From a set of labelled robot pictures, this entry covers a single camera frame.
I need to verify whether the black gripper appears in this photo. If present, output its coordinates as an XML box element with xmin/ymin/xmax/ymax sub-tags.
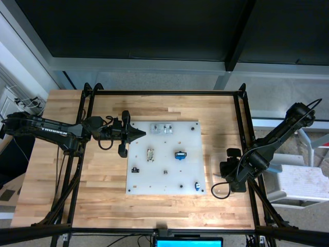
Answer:
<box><xmin>220</xmin><ymin>147</ymin><xmax>249</xmax><ymax>194</ymax></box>
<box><xmin>112</xmin><ymin>110</ymin><xmax>147</xmax><ymax>158</ymax></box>

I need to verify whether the silver metal clamp block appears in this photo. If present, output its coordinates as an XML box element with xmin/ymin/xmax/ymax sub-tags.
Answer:
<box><xmin>150</xmin><ymin>123</ymin><xmax>173</xmax><ymax>136</ymax></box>

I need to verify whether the white plastic board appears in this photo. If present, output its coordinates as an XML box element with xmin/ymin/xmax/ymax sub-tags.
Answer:
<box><xmin>125</xmin><ymin>120</ymin><xmax>208</xmax><ymax>197</ymax></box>

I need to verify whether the white plastic step stool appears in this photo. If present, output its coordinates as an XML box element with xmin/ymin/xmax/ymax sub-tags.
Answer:
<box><xmin>262</xmin><ymin>151</ymin><xmax>329</xmax><ymax>209</ymax></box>

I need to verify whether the blue lit screen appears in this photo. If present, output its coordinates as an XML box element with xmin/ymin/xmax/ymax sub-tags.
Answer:
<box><xmin>153</xmin><ymin>236</ymin><xmax>224</xmax><ymax>247</ymax></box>

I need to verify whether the brown cardboard box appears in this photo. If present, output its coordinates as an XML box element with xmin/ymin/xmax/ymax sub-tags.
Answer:
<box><xmin>0</xmin><ymin>172</ymin><xmax>26</xmax><ymax>206</ymax></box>

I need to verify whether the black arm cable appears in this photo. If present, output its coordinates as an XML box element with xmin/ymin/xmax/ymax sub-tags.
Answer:
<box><xmin>211</xmin><ymin>154</ymin><xmax>247</xmax><ymax>200</ymax></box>
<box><xmin>97</xmin><ymin>115</ymin><xmax>115</xmax><ymax>151</ymax></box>

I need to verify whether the black frame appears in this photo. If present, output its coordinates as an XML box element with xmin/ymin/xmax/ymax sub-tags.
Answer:
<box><xmin>0</xmin><ymin>82</ymin><xmax>329</xmax><ymax>247</ymax></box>

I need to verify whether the white metal chair frame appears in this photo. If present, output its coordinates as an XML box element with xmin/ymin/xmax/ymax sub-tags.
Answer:
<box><xmin>298</xmin><ymin>128</ymin><xmax>329</xmax><ymax>168</ymax></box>

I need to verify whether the black white cable bundle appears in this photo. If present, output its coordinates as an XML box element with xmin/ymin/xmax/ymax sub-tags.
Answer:
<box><xmin>13</xmin><ymin>96</ymin><xmax>46</xmax><ymax>112</ymax></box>

